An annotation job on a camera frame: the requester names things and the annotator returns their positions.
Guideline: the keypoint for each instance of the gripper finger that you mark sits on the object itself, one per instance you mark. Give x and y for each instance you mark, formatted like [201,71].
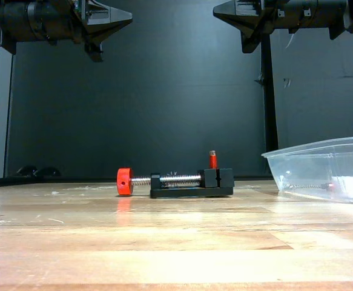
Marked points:
[227,10]
[239,24]
[118,13]
[106,28]

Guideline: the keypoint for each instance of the red RCA connector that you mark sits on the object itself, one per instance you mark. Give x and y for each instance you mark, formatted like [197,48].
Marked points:
[213,160]

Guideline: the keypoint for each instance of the clear plastic container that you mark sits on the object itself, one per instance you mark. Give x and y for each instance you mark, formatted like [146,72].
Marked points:
[303,169]

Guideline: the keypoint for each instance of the black clamp with red knob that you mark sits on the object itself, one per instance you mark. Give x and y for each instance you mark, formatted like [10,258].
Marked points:
[218,182]

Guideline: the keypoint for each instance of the black metal frame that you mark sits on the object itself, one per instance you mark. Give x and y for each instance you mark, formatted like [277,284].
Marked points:
[269,121]

